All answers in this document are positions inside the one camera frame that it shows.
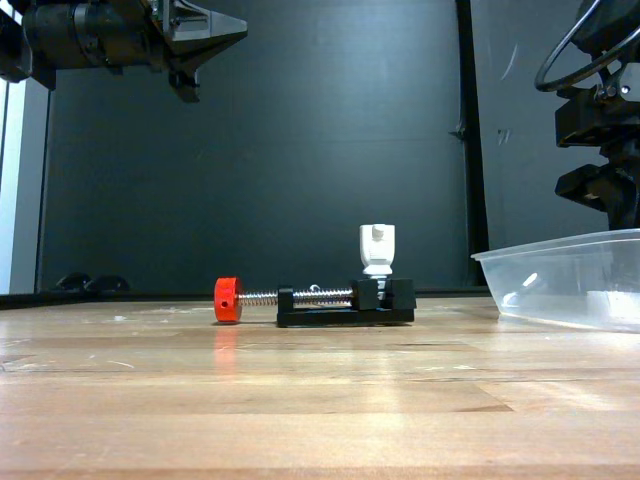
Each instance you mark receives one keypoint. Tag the clear plastic tub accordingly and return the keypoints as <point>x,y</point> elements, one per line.
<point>550,280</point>

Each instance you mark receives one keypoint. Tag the black vise with red knob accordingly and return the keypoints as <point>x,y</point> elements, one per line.
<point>350,317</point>

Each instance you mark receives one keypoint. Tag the black metal frame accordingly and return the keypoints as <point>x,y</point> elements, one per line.
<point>472,150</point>

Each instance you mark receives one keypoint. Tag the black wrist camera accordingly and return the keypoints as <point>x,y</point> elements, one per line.
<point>585,120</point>

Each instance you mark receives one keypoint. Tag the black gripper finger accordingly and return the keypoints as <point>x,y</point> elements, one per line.
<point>200,52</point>
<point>220,27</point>

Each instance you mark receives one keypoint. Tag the white power receptacle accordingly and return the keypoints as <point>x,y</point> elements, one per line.
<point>377,250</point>

